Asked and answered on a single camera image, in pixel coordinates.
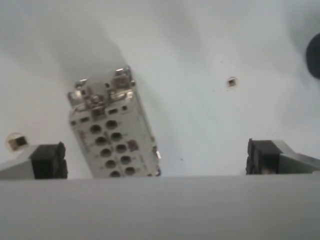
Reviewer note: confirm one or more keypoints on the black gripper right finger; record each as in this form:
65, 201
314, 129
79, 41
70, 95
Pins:
265, 157

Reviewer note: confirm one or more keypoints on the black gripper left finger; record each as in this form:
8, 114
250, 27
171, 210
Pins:
47, 162

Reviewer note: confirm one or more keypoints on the grey multi-pin connector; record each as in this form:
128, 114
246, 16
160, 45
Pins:
112, 130

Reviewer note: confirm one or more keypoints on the white task board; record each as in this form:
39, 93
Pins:
190, 75

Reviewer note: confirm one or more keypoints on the black round knob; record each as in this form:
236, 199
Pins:
314, 56

